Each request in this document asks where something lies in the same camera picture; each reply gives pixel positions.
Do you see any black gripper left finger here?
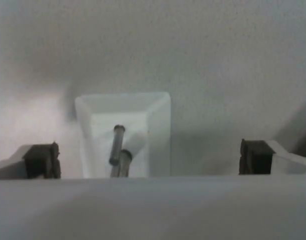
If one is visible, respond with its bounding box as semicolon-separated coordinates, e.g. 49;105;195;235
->
0;141;62;181

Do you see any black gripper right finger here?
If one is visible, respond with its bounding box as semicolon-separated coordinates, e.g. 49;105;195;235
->
238;138;306;176

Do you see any metal round peg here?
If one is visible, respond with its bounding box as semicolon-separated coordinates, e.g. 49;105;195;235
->
110;149;133;179
108;124;126;167

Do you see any white round peg holder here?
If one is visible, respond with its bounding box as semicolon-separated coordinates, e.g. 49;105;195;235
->
74;91;172;179

